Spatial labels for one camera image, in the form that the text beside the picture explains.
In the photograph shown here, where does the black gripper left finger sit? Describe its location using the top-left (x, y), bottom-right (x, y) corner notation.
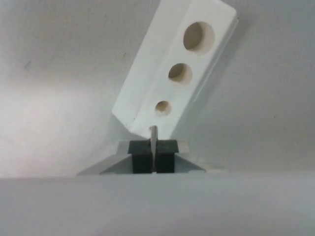
top-left (76, 140), bottom-right (154, 176)

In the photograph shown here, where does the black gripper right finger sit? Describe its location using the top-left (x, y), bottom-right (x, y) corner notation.
top-left (154, 139), bottom-right (207, 175)

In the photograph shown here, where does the thin metal round peg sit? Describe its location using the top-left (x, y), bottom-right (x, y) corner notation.
top-left (149, 125), bottom-right (159, 173)

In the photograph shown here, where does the white holder with round holes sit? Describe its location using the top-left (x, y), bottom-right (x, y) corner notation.
top-left (111, 0), bottom-right (240, 142)

